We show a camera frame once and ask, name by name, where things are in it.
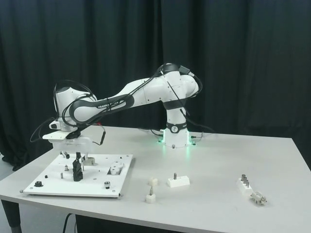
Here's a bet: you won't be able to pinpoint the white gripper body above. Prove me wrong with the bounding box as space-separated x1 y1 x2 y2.
52 136 95 156

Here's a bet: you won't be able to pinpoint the white wedge peg holder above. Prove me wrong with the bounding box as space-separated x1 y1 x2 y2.
167 175 190 188

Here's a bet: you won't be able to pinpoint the long white peg holder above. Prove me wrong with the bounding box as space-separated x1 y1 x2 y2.
237 178 255 195

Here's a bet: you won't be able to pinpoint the black D-SUB plug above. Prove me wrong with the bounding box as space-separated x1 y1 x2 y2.
72 159 84 183

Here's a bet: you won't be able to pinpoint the white task board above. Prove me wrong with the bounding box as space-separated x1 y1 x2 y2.
20 153 135 199

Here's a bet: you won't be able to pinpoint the thin black rod red tag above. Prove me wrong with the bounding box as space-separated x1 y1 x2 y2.
94 122 107 146

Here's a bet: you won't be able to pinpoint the dark table leg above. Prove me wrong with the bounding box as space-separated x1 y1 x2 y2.
0 199 21 233

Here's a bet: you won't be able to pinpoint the black curtains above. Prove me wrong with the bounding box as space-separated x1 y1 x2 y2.
0 0 311 172

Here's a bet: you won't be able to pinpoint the grey waterproof plug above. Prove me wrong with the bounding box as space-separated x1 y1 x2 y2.
250 191 268 202

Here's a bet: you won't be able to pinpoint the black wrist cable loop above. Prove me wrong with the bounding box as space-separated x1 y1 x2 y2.
30 117 60 144

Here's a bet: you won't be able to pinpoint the black floor cable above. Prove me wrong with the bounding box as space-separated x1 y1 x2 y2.
63 213 76 233

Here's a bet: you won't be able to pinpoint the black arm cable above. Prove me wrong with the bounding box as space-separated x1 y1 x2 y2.
53 63 204 128

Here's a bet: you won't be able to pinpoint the black base cable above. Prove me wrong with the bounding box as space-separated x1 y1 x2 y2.
138 123 219 142

